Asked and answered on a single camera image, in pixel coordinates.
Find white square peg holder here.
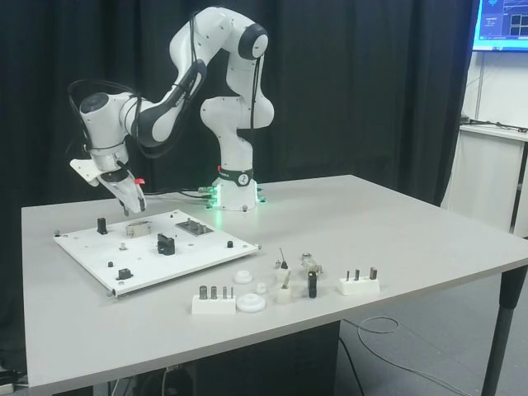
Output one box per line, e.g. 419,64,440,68
337,276,381,297

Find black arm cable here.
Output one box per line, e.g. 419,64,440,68
68,10,208,163

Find white round peg holder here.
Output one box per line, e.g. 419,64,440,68
191,293,238,317

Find white flat mounting plate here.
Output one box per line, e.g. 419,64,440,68
68,158,102,185

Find black curtains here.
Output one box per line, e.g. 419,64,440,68
0,0,483,210

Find grey floor cable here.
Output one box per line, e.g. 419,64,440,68
341,316,496,396

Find white task board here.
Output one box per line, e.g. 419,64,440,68
52,209,262,299

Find white cabinet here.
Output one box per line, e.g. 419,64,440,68
445,121,528,239

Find black base cables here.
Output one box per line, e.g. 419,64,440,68
142,187,220,207

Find blue screen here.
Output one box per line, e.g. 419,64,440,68
472,0,528,53

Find black table leg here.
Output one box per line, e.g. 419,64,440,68
481,270,517,396

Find white large gear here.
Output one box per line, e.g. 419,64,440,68
236,293,267,314

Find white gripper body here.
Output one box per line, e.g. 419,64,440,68
101,174,145,212

